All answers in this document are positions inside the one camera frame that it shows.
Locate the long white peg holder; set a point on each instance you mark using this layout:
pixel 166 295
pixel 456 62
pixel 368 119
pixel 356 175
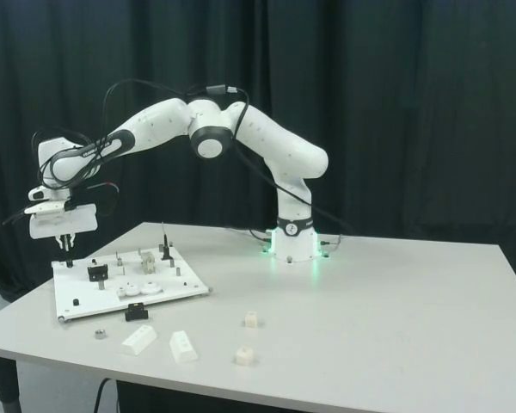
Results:
pixel 138 340
pixel 183 346

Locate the flat white mounting plate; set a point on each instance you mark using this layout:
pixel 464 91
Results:
pixel 45 207

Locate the dark table leg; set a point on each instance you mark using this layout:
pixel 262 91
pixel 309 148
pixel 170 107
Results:
pixel 4 383

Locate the black curtains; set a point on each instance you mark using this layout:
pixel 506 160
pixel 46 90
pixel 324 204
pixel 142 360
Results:
pixel 413 107

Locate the white task board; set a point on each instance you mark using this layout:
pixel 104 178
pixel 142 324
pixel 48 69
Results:
pixel 163 297

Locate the small white cube holder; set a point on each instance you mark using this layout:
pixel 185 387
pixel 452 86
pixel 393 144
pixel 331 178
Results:
pixel 250 319
pixel 244 356

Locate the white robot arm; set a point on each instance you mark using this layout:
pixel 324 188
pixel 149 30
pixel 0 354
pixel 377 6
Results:
pixel 284 146

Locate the black D-SUB plug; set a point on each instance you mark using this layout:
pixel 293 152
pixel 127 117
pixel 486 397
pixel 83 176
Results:
pixel 136 312

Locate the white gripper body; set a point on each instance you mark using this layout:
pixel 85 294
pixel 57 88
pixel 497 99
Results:
pixel 69 221

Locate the white medium gear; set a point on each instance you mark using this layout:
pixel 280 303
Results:
pixel 129 291

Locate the beige connector block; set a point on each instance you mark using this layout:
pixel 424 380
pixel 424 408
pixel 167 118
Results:
pixel 147 263

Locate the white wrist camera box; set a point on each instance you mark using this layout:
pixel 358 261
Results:
pixel 41 193

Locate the black waterproof plug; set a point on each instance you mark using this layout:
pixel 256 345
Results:
pixel 167 249

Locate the white large gear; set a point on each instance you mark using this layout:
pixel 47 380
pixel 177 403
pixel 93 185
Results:
pixel 150 289

